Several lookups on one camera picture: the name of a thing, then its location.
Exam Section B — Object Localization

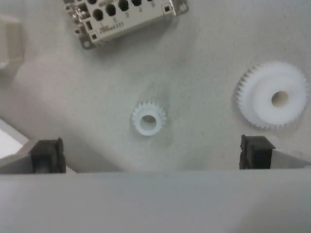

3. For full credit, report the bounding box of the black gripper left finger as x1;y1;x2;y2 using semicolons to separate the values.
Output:
0;137;67;174

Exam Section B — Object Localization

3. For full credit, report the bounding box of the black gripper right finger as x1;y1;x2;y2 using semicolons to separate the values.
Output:
239;134;311;170

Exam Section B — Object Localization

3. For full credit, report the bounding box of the white large gear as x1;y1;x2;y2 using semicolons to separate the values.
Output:
234;60;311;131

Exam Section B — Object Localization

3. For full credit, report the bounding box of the white small gear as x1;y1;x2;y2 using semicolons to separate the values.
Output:
132;100;168;137

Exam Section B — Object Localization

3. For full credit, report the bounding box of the white task board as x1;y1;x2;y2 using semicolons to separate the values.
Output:
0;118;32;161

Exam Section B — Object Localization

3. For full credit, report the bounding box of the white plastic holder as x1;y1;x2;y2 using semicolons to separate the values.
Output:
0;14;25;70

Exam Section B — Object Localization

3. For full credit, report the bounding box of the beige multi-pin connector block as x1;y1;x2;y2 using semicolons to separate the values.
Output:
63;0;190;51

